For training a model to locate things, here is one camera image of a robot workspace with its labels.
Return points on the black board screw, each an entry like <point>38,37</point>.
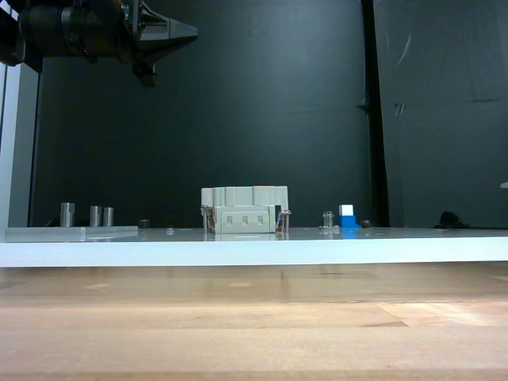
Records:
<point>365,224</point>
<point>144,224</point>

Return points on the grey metal plate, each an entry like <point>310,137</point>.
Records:
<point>43,234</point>

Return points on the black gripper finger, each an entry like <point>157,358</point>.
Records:
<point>178,29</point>
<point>166,47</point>

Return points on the beige connector housing base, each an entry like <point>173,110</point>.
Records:
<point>246,196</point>

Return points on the silver metal standoff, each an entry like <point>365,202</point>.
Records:
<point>327,220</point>

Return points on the grey metal partition frame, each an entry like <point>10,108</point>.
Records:
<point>16,158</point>

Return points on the white plastic board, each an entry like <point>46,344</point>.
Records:
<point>254,252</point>

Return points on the black wall beam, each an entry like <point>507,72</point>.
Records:
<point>375,119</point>

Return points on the small silver metal post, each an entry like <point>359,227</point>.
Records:
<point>108,217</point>
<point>95,217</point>

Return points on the blue plastic holder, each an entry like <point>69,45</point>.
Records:
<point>347,224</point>

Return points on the notched silver metal post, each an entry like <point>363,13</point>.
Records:
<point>67,216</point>

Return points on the white plug block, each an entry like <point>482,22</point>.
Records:
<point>346,210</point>

